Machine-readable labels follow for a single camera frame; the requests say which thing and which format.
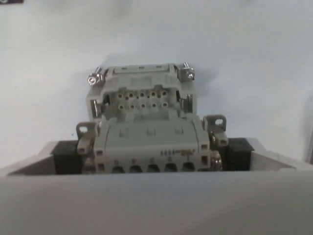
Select grey waterproof plug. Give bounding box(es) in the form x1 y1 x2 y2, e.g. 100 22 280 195
76 114 227 175

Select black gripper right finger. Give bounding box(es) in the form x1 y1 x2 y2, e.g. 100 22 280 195
224 138 313 172

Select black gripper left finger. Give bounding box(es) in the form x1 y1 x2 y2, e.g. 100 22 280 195
7 141 85 176

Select white task board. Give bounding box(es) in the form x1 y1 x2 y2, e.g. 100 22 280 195
0 0 313 172

